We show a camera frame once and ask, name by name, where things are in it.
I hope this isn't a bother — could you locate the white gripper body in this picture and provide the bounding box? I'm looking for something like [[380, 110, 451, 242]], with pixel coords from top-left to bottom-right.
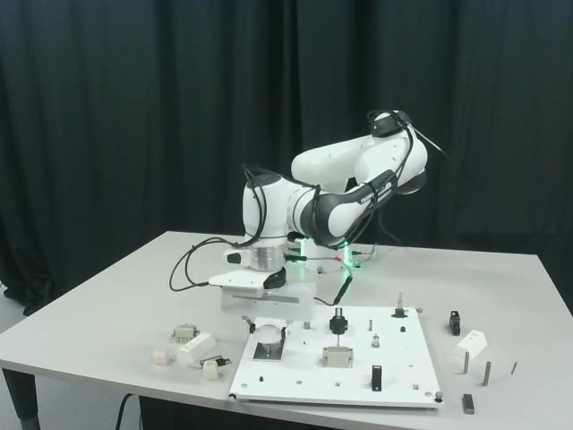
[[218, 282, 318, 321]]

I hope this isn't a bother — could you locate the white large gear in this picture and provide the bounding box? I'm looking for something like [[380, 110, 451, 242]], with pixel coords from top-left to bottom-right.
[[252, 322, 285, 347]]

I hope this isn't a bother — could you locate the black waterproof plug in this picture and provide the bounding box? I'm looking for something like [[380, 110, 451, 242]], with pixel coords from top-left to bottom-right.
[[329, 307, 350, 337]]

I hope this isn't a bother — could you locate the white peg holder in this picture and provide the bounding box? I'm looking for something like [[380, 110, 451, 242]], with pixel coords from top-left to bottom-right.
[[450, 330, 487, 366], [175, 336, 219, 369]]

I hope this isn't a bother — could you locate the beige multi-pin connector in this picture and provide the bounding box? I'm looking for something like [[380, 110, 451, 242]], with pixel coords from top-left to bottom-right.
[[172, 325, 199, 345]]

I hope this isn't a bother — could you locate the white task board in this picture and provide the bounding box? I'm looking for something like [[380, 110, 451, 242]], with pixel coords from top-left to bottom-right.
[[227, 305, 445, 410]]

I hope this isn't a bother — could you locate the black curtain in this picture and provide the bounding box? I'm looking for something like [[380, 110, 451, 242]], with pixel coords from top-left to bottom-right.
[[0, 0, 573, 317]]

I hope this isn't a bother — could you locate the dark table leg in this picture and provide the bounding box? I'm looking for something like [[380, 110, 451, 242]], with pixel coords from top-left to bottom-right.
[[1, 367, 38, 430]]

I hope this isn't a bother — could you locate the thin black rod on wire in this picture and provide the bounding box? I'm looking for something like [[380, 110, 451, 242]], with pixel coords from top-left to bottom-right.
[[334, 276, 355, 306]]

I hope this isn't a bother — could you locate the black cable loop at wrist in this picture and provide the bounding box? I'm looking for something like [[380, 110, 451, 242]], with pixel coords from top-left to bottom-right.
[[172, 236, 244, 293]]

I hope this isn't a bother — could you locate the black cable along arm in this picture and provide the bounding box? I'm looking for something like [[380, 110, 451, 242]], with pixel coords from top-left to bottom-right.
[[241, 108, 451, 252]]

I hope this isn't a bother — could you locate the black cable under table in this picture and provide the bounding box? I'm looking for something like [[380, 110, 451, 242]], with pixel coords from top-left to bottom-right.
[[116, 392, 141, 430]]

